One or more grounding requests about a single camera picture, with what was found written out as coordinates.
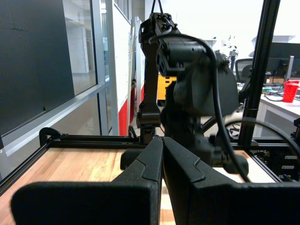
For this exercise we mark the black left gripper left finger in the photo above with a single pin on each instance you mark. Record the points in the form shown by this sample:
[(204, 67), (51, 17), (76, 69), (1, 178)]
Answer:
[(93, 204)]

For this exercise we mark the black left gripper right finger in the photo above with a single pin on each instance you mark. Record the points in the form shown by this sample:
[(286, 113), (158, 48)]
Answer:
[(234, 206)]

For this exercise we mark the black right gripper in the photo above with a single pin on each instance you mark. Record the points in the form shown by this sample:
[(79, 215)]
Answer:
[(206, 150)]

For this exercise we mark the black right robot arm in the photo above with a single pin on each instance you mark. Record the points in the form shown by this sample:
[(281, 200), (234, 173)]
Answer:
[(182, 51)]

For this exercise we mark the white office desk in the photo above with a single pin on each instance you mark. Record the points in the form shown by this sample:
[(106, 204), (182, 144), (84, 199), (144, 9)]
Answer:
[(276, 107)]

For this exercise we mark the black office chair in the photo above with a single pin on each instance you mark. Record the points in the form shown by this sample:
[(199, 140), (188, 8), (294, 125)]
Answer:
[(242, 68)]

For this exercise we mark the red cup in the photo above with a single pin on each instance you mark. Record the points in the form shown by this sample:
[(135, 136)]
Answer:
[(290, 92)]

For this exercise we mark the white and red partition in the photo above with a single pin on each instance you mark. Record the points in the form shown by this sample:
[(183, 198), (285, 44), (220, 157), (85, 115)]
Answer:
[(123, 70)]

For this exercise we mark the dark computer monitor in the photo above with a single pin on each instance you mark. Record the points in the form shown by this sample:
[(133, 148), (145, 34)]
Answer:
[(288, 58)]

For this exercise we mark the black metal frame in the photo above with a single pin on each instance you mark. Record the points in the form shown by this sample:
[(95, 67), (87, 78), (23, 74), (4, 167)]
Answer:
[(262, 70)]

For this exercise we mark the grey aluminium window frame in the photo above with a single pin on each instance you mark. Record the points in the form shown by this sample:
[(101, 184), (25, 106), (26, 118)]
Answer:
[(100, 47)]

